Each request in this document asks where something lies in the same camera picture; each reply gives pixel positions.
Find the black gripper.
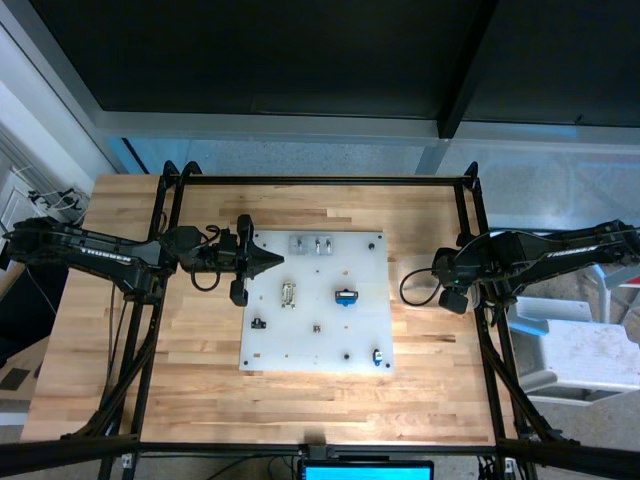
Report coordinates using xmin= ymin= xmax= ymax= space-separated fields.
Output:
xmin=219 ymin=214 xmax=286 ymax=307
xmin=431 ymin=245 xmax=482 ymax=316

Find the clear plastic tub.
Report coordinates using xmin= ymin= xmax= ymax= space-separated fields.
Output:
xmin=396 ymin=254 xmax=482 ymax=309

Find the clear aluminium bar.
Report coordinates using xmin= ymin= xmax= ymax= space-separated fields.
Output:
xmin=287 ymin=233 xmax=336 ymax=258

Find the white mounting board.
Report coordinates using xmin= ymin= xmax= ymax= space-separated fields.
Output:
xmin=238 ymin=229 xmax=396 ymax=376

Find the white plastic stool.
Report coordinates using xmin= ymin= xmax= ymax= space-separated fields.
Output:
xmin=513 ymin=294 xmax=640 ymax=407

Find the blue edged screen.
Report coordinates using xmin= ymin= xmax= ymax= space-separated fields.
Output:
xmin=298 ymin=459 xmax=435 ymax=480

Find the brown cardboard box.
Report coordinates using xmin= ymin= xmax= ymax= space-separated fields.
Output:
xmin=0 ymin=334 xmax=52 ymax=401

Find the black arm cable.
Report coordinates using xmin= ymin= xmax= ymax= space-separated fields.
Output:
xmin=190 ymin=268 xmax=223 ymax=293
xmin=399 ymin=266 xmax=445 ymax=308

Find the black white cable bundle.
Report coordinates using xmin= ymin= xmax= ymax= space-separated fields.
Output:
xmin=24 ymin=186 xmax=87 ymax=215

